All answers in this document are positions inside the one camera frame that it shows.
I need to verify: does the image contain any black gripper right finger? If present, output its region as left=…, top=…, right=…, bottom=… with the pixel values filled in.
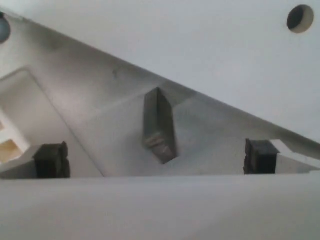
left=243, top=138, right=320, bottom=175

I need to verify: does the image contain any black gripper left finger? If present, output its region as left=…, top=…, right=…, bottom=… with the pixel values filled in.
left=0, top=141, right=71, bottom=180

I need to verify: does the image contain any white peg holder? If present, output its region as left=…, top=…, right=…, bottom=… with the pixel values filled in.
left=0, top=66, right=105, bottom=178

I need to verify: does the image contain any metal square peg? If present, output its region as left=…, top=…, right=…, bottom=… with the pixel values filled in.
left=142, top=87, right=176, bottom=165

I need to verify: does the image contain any white task board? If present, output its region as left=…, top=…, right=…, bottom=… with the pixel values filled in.
left=0, top=0, right=320, bottom=161

